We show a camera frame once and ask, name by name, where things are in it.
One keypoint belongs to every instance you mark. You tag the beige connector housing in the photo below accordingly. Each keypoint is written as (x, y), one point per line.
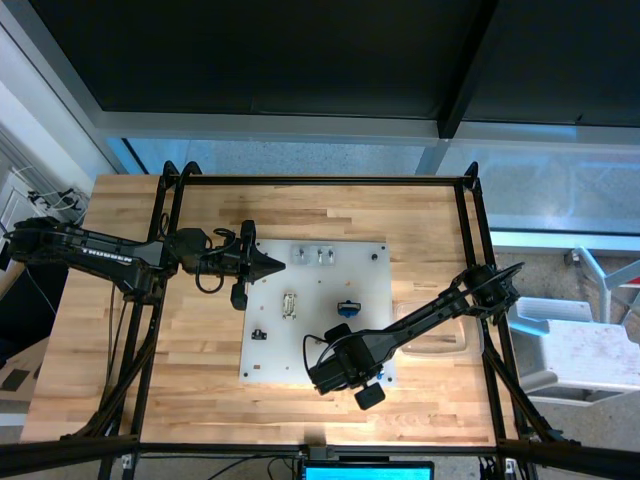
(290, 306)

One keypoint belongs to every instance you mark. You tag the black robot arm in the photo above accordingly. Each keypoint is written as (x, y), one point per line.
(425, 315)
(107, 255)

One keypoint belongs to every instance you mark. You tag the black D-sub connector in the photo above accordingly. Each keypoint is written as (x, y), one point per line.
(348, 304)

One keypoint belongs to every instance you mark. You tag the clear plastic tub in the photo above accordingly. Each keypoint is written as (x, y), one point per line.
(450, 345)

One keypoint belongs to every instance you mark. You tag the grey metal chair frame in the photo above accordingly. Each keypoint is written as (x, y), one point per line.
(592, 270)

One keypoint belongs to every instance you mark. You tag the black table frame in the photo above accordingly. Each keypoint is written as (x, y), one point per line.
(320, 181)

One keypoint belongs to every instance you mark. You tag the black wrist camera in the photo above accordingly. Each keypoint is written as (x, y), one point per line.
(327, 381)

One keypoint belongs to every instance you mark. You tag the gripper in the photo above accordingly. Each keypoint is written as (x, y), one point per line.
(370, 397)
(235, 262)

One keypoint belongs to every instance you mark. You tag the small black camera box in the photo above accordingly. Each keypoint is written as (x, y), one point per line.
(320, 452)

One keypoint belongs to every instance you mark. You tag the blue connector holder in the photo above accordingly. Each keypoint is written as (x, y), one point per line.
(348, 315)

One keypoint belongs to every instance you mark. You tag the blue laptop screen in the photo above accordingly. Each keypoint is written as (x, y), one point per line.
(365, 472)

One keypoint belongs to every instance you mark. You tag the cardboard box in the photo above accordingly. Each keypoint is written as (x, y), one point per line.
(25, 360)

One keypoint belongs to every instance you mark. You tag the grey window frame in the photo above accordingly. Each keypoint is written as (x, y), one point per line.
(300, 122)

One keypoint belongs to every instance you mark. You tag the black window mullion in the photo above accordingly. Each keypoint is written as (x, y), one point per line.
(465, 75)

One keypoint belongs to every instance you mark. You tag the white board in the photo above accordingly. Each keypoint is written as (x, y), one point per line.
(280, 360)

